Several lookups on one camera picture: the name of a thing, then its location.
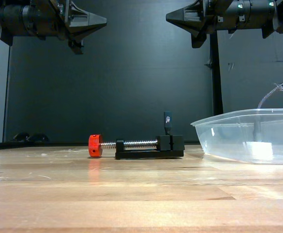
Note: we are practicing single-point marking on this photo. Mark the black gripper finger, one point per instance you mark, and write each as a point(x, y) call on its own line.
point(83, 21)
point(192, 19)

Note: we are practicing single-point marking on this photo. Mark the black curved frame bracket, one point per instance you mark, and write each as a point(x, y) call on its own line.
point(22, 136)
point(39, 137)

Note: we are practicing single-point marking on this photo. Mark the black backdrop post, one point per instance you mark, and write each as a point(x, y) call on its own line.
point(216, 85)

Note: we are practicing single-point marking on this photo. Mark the small white block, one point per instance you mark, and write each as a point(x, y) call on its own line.
point(261, 151)

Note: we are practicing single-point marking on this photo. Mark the clear plastic tub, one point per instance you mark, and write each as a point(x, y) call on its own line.
point(229, 145)

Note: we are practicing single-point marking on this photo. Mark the black vise with red knob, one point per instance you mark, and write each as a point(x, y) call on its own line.
point(144, 148)

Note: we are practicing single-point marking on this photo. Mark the black USB-C socket adapter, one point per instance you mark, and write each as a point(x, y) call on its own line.
point(167, 121)

